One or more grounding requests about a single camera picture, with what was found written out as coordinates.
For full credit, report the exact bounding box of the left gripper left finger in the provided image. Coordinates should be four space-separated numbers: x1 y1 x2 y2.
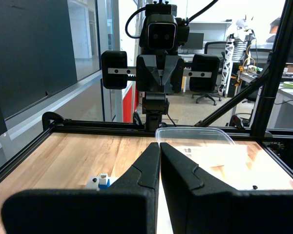
1 142 161 234

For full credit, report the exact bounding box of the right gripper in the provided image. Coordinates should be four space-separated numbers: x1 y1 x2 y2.
101 47 220 94

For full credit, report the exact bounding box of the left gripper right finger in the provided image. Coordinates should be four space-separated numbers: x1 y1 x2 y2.
160 142 293 234

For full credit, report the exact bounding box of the small blue white connector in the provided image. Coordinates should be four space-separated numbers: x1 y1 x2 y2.
98 173 111 191

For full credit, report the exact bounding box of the red white cabinet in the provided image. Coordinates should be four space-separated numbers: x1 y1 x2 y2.
115 80 140 122

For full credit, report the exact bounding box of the black office chair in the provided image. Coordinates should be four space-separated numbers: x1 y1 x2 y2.
191 40 230 106

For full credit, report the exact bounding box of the black computer monitor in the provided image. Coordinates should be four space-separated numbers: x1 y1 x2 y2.
183 33 205 51

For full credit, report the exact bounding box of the clear plastic tub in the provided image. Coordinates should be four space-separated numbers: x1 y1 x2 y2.
155 126 236 156

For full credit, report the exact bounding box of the white striped robot figure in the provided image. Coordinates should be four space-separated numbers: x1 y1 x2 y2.
218 14 256 97

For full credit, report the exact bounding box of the white office desk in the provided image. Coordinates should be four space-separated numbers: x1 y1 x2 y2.
234 70 293 130

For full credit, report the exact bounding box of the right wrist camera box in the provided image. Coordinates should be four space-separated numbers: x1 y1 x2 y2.
146 14 178 51

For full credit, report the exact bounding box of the black camera cable loop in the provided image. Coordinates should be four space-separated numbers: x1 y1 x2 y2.
125 6 147 39

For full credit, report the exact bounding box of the white wall shelf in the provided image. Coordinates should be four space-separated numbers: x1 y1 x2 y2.
189 20 232 43

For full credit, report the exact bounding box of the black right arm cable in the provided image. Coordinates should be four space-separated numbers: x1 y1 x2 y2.
188 0 219 21

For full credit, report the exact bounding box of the black table frame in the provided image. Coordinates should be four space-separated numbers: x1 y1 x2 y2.
0 0 293 193

